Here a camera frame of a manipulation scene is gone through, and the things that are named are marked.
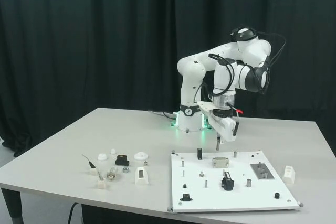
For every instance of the clear Ethernet plug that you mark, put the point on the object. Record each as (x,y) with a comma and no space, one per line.
(100,176)

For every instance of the white task board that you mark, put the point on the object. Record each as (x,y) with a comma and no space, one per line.
(262,195)

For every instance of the black D-SUB plug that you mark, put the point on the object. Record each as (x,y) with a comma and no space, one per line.
(121,160)

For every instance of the white small gear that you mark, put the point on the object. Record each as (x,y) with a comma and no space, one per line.
(113,151)

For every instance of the black curtain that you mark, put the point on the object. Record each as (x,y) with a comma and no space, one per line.
(78,24)

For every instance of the large metal square peg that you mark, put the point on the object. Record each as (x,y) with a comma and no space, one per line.
(140,174)

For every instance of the black table leg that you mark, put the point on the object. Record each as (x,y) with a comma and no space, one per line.
(11,205)

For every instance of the metal BNC plug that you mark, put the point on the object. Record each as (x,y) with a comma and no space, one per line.
(145,163)

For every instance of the black cabinet under table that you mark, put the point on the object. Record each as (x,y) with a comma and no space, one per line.
(118,216)

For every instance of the thin black rod red tag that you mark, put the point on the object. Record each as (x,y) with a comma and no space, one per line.
(235,129)

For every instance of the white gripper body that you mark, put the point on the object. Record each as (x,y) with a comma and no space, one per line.
(225,130)

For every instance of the white medium gear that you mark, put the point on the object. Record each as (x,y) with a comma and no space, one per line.
(102,157)

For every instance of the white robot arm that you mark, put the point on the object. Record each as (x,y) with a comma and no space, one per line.
(189,69)

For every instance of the white flat mounting plate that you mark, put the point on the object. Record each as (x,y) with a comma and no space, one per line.
(206,106)

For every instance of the white large gear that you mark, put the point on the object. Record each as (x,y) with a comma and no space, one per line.
(140,156)

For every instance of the white round peg holder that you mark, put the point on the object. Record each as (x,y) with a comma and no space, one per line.
(288,176)

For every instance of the large metal round peg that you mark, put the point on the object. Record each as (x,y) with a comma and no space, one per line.
(249,183)

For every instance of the small white plug holder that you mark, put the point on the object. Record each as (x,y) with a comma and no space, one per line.
(94,171)
(102,184)

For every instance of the white square peg holder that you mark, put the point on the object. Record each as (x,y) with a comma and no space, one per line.
(141,180)

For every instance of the metal bolt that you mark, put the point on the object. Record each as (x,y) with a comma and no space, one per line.
(126,169)

